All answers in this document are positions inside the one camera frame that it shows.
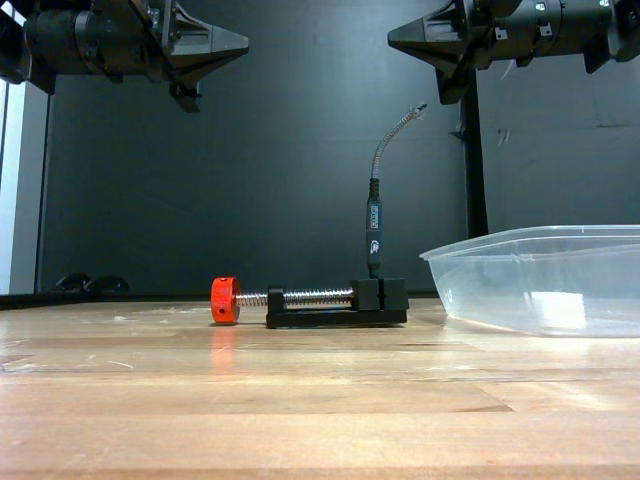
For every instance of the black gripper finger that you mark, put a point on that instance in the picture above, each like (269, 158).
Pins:
(435, 32)
(445, 57)
(220, 42)
(200, 67)

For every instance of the black USB-C socket adapter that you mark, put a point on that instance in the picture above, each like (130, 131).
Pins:
(374, 250)

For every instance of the clear plastic tub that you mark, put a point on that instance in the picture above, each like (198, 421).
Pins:
(500, 300)

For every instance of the black vise with orange knob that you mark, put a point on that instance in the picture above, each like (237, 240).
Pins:
(380, 300)

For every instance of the white foam block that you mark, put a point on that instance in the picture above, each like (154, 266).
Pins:
(560, 312)

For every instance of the black wall post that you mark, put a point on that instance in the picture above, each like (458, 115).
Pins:
(474, 175)

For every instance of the black aluminium frame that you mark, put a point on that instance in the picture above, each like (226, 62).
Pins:
(107, 284)

